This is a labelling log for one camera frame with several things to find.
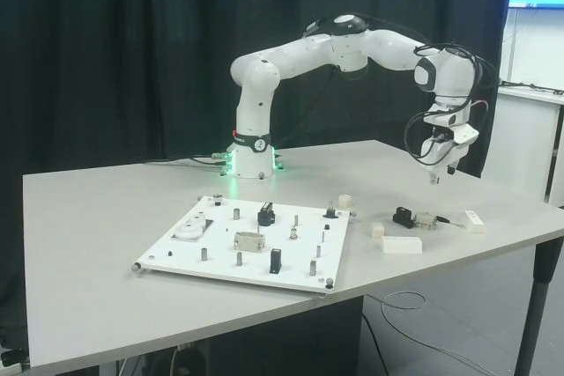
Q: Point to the small clear Ethernet plug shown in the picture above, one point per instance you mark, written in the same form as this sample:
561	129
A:
329	207

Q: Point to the white holder with holes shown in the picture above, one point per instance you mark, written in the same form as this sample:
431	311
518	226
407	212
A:
475	221

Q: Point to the white medium gear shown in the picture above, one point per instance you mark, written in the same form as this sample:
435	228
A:
197	220

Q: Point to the thin metal round peg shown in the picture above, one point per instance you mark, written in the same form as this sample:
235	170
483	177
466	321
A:
296	220

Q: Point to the small dark bolt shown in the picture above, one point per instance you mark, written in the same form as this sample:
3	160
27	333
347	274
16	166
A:
324	230

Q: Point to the metal waterproof plug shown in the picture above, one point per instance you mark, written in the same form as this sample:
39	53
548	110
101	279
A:
217	199

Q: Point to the metal BNC plug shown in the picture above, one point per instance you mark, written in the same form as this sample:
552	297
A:
291	233

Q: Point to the black rectangular socket block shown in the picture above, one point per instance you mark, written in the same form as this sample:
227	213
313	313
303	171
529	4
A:
276	260

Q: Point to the black table leg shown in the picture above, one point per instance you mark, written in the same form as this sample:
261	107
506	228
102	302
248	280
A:
535	305

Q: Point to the white power strip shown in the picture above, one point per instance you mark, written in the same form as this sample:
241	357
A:
11	365

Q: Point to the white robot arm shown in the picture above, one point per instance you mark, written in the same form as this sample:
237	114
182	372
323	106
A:
257	98

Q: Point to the white large gear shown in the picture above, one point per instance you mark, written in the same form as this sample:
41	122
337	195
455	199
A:
187	232

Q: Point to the long white holder block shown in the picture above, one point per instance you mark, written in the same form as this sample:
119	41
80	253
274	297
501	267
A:
401	245

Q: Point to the white task board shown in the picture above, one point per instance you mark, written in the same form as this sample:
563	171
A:
260	270

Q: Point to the black USB plug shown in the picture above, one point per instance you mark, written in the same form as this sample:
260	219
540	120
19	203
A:
265	214

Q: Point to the small white cube holder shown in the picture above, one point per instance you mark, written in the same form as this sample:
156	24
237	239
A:
377	231
346	200

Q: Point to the black D-SUB plug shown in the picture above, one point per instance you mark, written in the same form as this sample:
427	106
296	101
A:
403	216

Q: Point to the black curtain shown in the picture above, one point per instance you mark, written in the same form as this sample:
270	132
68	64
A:
110	41

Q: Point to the metal square peg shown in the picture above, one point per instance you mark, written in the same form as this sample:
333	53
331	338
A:
313	268
318	251

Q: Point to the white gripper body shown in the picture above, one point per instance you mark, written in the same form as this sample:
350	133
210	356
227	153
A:
443	153

